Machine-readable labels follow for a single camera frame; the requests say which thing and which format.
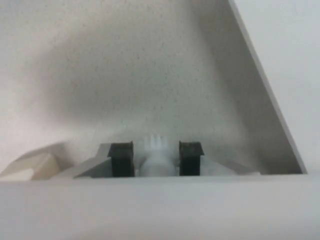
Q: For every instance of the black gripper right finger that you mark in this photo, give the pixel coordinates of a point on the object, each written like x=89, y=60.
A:
x=190, y=160

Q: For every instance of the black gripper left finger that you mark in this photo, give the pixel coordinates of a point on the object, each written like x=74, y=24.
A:
x=121, y=160

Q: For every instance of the white small gear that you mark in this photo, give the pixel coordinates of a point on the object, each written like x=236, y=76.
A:
x=156, y=160

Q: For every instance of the small white holder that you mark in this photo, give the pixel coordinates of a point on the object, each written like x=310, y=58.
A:
x=45, y=165

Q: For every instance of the white task board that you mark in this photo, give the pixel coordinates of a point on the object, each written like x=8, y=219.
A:
x=287, y=50

